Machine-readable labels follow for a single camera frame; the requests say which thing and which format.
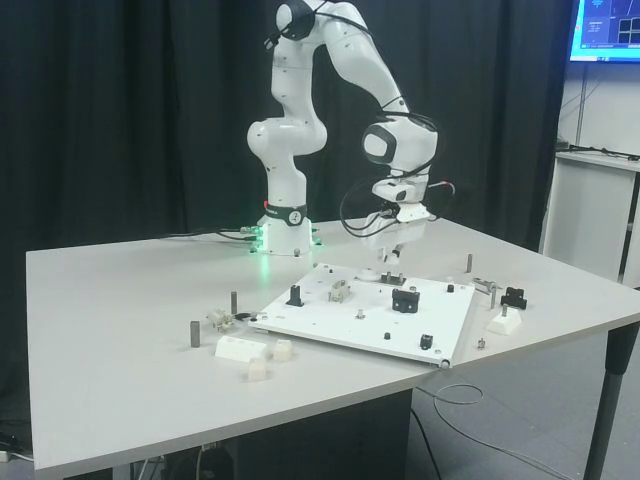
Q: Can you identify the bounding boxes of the black D-SUB plug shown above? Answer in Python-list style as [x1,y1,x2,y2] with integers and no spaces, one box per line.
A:
[499,285,531,309]

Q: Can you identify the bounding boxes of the blue screen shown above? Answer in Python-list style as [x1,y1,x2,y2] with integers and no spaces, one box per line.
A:
[568,0,640,65]

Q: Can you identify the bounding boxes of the black curtains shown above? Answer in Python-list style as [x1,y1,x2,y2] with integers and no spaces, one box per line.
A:
[0,0,571,454]

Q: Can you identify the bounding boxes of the white task board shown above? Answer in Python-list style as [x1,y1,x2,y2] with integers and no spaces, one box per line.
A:
[247,261,477,372]

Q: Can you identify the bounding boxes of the white cabinet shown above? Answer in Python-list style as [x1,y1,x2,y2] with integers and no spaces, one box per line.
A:
[541,148,640,290]

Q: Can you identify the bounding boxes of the black cable loop on wrist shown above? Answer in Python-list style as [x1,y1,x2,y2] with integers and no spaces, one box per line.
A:
[338,176,389,237]

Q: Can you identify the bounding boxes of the black cables at arm foot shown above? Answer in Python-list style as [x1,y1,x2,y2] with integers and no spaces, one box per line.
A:
[162,226,263,242]

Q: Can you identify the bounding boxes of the white holder with peg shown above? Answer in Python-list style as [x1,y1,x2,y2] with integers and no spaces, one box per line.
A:
[486,305,523,336]

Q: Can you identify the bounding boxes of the long white peg holder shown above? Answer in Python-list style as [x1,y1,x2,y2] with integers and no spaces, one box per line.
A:
[214,335,262,361]

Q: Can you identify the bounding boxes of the small white holder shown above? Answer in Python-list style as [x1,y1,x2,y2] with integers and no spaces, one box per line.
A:
[246,356,269,383]
[271,338,297,362]

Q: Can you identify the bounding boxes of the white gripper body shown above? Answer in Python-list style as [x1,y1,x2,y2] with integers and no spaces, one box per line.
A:
[360,211,429,252]

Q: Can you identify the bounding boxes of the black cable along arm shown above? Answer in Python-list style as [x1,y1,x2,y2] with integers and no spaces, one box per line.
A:
[264,0,443,139]

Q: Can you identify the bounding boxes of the grey hanging cable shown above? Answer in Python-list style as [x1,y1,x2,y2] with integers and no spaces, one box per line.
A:
[412,382,606,480]

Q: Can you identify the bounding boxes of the grey table leg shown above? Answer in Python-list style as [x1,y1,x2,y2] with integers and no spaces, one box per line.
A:
[583,327,628,480]

